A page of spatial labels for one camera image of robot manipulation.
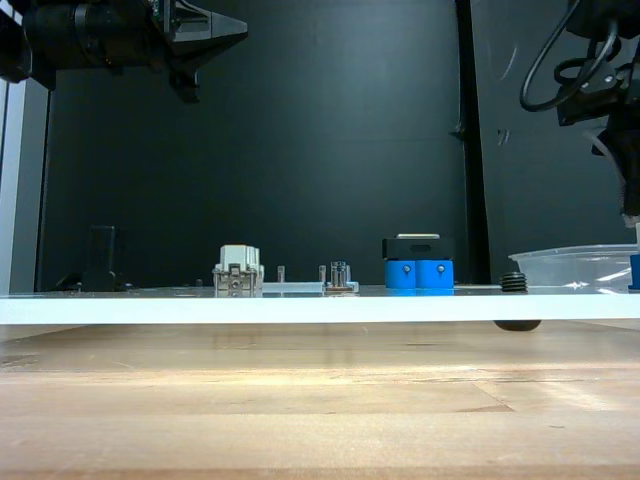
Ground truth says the black clamp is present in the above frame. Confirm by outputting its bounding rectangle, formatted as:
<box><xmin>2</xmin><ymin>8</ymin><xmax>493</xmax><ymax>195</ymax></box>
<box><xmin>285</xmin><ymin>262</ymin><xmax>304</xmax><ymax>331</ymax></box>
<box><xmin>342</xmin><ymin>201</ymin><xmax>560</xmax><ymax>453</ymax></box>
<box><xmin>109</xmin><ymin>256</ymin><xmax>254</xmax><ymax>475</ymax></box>
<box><xmin>55</xmin><ymin>224</ymin><xmax>132</xmax><ymax>292</ymax></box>

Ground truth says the black knurled screw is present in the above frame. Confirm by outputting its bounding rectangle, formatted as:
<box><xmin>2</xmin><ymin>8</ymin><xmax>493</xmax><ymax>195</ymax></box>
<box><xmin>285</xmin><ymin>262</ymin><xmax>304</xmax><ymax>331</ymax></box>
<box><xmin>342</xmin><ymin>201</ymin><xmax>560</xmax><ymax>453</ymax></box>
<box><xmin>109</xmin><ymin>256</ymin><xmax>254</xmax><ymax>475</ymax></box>
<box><xmin>500</xmin><ymin>271</ymin><xmax>531</xmax><ymax>294</ymax></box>

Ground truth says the small metal socket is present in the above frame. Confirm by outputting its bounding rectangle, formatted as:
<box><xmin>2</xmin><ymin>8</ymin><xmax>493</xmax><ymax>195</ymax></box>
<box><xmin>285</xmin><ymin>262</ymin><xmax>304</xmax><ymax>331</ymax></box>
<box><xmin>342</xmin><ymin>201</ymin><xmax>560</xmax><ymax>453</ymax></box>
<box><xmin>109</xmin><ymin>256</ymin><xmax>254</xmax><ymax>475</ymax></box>
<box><xmin>322</xmin><ymin>259</ymin><xmax>352</xmax><ymax>295</ymax></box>

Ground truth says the black connector on blue mount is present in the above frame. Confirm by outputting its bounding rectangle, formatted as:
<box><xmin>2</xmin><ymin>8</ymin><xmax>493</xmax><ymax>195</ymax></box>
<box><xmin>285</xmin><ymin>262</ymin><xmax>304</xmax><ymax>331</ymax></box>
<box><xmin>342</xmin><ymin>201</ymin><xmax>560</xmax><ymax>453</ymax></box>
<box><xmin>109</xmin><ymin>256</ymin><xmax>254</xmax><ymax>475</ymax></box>
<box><xmin>381</xmin><ymin>231</ymin><xmax>456</xmax><ymax>292</ymax></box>

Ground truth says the clear rj45 connector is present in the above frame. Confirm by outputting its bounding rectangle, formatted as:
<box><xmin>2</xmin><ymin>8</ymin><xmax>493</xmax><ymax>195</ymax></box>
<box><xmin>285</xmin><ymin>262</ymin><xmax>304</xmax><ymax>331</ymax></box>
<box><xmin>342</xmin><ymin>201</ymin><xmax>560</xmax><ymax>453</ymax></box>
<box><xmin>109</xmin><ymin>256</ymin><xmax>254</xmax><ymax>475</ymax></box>
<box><xmin>621</xmin><ymin>213</ymin><xmax>640</xmax><ymax>254</ymax></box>

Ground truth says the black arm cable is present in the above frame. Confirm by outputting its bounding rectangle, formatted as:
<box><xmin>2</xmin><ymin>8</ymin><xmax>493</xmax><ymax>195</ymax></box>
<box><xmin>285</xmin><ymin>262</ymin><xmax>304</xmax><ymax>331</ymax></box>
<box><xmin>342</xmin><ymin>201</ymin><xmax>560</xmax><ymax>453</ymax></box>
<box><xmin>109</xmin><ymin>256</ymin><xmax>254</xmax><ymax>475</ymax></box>
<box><xmin>518</xmin><ymin>0</ymin><xmax>621</xmax><ymax>114</ymax></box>

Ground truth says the black rubber board foot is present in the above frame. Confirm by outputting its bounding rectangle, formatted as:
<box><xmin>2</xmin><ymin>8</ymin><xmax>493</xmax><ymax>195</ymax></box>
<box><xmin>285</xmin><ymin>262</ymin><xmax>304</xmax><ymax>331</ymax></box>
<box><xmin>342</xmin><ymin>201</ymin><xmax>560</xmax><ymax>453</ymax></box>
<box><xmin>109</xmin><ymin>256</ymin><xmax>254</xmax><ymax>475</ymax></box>
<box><xmin>492</xmin><ymin>319</ymin><xmax>543</xmax><ymax>333</ymax></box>

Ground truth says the beige connector housing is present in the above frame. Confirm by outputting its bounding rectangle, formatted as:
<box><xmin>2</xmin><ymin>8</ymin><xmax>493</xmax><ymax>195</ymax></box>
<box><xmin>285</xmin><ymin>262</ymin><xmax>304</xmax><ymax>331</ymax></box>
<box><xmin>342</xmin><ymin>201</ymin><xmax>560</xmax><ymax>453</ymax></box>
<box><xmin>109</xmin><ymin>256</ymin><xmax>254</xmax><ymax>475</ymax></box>
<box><xmin>211</xmin><ymin>243</ymin><xmax>266</xmax><ymax>298</ymax></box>

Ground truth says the clear plastic tub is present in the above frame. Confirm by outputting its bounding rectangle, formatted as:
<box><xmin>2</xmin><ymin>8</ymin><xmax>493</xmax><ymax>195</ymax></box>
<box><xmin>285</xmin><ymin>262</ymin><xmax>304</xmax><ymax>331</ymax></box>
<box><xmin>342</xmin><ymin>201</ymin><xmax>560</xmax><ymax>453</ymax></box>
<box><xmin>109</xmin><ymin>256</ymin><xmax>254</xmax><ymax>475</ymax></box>
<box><xmin>507</xmin><ymin>243</ymin><xmax>640</xmax><ymax>294</ymax></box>

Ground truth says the aluminium bar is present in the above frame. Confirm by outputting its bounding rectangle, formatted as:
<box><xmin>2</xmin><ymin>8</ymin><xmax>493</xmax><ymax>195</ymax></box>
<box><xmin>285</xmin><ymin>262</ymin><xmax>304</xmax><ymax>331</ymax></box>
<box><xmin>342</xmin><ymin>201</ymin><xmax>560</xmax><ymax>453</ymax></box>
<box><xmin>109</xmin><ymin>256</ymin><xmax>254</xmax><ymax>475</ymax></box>
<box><xmin>261</xmin><ymin>279</ymin><xmax>361</xmax><ymax>297</ymax></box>

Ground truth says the white board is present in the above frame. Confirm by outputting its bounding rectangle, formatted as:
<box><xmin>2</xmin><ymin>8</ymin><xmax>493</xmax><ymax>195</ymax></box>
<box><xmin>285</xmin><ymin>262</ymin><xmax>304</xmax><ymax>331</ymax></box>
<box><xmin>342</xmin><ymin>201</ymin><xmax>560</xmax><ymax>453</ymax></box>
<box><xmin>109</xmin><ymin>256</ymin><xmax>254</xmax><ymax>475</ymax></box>
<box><xmin>0</xmin><ymin>284</ymin><xmax>640</xmax><ymax>326</ymax></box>

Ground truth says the black metal frame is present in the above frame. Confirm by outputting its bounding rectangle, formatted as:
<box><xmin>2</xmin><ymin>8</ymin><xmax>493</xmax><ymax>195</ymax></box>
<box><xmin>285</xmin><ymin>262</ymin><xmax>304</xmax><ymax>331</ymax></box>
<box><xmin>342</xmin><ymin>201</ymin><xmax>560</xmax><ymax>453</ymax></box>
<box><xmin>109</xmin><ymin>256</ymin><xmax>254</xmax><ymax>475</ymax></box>
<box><xmin>449</xmin><ymin>0</ymin><xmax>495</xmax><ymax>291</ymax></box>

